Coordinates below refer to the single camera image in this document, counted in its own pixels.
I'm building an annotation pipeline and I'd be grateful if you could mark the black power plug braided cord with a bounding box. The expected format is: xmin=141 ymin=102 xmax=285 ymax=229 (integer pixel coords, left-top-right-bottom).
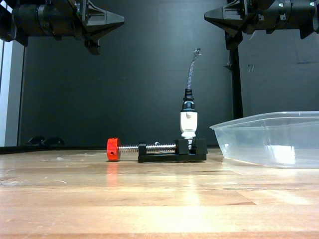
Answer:
xmin=180 ymin=47 xmax=202 ymax=113

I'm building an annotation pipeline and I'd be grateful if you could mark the white receptacle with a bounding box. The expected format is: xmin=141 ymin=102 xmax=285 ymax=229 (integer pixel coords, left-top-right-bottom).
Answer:
xmin=179 ymin=111 xmax=199 ymax=150

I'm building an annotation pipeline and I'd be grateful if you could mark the clear plastic tub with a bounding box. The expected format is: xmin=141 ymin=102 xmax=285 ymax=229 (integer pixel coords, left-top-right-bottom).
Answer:
xmin=209 ymin=111 xmax=319 ymax=170

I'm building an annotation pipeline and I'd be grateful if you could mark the black vise orange knob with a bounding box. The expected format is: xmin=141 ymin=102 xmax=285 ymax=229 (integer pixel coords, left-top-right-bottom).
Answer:
xmin=106 ymin=137 xmax=208 ymax=164

